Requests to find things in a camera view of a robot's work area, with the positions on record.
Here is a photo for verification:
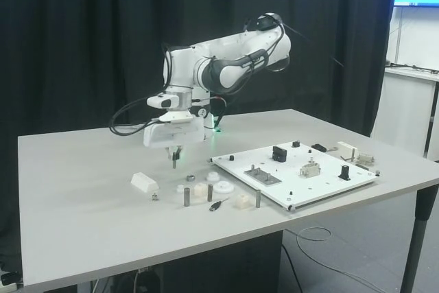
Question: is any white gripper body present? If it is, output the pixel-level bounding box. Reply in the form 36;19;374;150
142;117;205;150

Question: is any white wedge-shaped holder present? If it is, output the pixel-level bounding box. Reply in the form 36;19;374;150
130;171;159;193

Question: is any white large gear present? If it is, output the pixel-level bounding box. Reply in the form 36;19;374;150
213;183;235;195

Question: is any black USB plug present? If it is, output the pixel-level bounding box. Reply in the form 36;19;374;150
209;197;228;213

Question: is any black D-SUB plug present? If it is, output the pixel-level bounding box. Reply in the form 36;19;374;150
272;145;288;163

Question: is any black curtain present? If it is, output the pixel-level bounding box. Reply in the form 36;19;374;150
0;0;402;275

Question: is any white task board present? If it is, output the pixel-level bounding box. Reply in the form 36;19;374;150
208;141;382;212

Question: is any beige connector block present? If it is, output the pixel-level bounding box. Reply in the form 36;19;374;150
299;156;322;179

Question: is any black Ethernet plug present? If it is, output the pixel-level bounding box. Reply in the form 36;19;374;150
311;143;339;153

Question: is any white plug holder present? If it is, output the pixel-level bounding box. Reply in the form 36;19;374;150
337;141;359;161

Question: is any white cabinet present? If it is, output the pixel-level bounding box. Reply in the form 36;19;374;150
371;65;439;163

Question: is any dark table leg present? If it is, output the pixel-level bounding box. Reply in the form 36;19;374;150
400;187;436;293

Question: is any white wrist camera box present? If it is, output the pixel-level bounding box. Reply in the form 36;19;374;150
147;93;178;109

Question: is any black looped camera cable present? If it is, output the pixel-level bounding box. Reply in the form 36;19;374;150
108;96;166;137

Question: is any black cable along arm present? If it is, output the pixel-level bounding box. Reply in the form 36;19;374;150
162;43;174;89

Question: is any black taut cable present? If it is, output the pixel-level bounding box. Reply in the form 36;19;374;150
280;22;345;67

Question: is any grey floor cable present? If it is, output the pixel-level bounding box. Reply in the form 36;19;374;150
296;226;414;291

